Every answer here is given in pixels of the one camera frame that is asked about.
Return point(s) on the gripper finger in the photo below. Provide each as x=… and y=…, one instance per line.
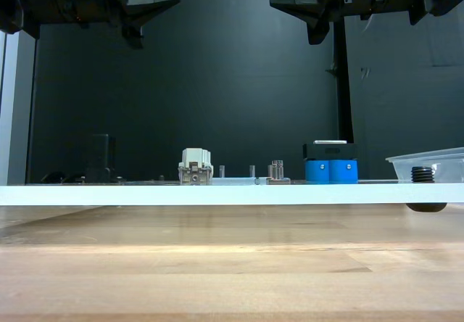
x=145, y=8
x=308, y=8

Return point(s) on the beige rectangular connector housing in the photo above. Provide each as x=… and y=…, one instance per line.
x=195, y=166

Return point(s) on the small metal connector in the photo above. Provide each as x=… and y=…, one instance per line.
x=277, y=173

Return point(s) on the small black clamp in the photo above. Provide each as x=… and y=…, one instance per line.
x=99, y=155

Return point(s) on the clear plastic tub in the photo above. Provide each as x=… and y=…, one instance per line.
x=402, y=169

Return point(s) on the aluminium block with pegs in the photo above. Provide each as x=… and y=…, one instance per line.
x=235, y=181

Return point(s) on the black threaded screw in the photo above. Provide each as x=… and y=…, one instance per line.
x=422, y=174

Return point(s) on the white task board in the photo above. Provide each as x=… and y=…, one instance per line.
x=232, y=195

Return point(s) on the black round board foot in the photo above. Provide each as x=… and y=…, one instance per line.
x=426, y=207

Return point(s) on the blue and black connector mount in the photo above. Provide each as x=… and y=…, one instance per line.
x=326, y=173

